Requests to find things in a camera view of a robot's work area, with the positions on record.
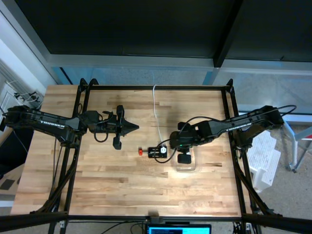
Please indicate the white ribbed foam block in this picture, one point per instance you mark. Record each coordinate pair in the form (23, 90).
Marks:
(264, 165)

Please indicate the black foam square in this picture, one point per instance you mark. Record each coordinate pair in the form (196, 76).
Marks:
(6, 184)

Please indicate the small black mounted box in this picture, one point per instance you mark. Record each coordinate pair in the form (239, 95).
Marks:
(154, 219)

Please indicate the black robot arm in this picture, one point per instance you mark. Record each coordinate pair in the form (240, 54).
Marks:
(239, 125)
(52, 123)

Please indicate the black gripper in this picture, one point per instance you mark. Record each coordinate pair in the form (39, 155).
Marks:
(184, 159)
(114, 126)

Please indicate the grey metal chair frame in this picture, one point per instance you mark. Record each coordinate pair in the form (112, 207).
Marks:
(295, 151)

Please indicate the black vise with red knob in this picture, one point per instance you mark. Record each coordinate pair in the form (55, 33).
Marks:
(151, 152)

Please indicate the clear plastic tub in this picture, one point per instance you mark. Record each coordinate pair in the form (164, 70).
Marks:
(185, 168)

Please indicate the black aluminium frame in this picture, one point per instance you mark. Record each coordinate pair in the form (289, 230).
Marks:
(122, 87)

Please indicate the brown cardboard box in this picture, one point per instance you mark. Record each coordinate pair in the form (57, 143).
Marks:
(14, 174)

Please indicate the black pillar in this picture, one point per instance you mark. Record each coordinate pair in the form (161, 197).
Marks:
(226, 34)

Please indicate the blue-edged laptop screen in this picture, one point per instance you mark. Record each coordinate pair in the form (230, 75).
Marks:
(178, 230)

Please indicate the white power receptacle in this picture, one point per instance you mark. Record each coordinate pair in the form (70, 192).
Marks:
(163, 149)

